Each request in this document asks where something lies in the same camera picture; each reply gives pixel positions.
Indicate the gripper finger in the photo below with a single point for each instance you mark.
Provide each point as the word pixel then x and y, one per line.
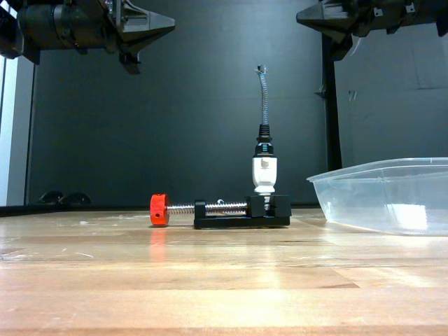
pixel 329 17
pixel 154 22
pixel 337 45
pixel 134 45

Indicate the white power receptacle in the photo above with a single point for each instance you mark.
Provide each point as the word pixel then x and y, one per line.
pixel 265 175

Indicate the clear plastic tub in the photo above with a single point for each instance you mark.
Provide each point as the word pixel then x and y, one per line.
pixel 350 210

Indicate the black vise with red knob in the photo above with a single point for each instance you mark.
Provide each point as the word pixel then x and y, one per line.
pixel 245 222

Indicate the black rounded frame bracket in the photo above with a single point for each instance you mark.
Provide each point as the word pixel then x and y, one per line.
pixel 50 197
pixel 77 199

